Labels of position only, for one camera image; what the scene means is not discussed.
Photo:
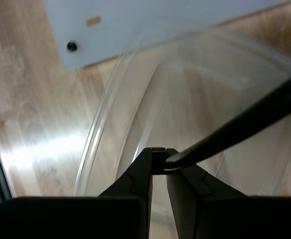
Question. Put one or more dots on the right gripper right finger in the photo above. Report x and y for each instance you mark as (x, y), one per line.
(210, 216)

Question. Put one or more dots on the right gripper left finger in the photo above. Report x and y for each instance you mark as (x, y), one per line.
(110, 216)

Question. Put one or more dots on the clear plastic tub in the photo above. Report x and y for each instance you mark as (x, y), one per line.
(197, 99)

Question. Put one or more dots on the black board screw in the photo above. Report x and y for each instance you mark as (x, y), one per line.
(72, 45)

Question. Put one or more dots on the white board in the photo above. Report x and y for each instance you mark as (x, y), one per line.
(135, 25)

